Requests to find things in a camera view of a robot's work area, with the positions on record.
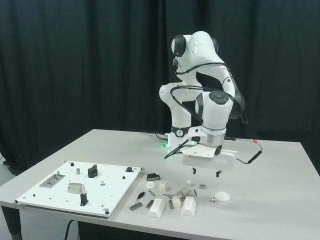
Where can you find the white medium gear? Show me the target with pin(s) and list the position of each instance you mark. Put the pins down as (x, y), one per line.
(149, 185)

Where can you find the thin metal round peg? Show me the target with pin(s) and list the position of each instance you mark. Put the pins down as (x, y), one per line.
(195, 192)
(168, 195)

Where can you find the black curtain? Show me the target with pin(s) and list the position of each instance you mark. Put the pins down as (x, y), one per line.
(75, 62)

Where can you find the black D-SUB plug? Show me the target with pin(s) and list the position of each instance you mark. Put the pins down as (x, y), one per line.
(153, 177)

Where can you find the white small gear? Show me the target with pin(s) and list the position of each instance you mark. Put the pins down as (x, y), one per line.
(189, 182)

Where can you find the metal waterproof plug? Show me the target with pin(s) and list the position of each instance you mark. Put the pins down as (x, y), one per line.
(183, 193)

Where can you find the white task board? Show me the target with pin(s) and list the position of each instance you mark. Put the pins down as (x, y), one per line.
(112, 190)

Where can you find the white peg holder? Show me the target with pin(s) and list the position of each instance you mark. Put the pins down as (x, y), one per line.
(155, 208)
(188, 206)

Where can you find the black USB plug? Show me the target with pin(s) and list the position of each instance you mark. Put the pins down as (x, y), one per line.
(141, 195)

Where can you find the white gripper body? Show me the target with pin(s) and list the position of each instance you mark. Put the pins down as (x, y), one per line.
(225, 161)

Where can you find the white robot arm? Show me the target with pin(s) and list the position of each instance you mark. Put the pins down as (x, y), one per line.
(200, 50)

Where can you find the metal bolt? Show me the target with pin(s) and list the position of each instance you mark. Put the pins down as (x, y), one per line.
(202, 186)

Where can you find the white large gear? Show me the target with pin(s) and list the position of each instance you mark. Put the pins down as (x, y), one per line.
(222, 196)

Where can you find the metal square peg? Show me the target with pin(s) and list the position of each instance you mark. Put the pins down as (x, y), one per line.
(149, 204)
(136, 206)

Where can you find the dark table leg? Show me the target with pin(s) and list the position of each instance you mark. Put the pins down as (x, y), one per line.
(11, 222)

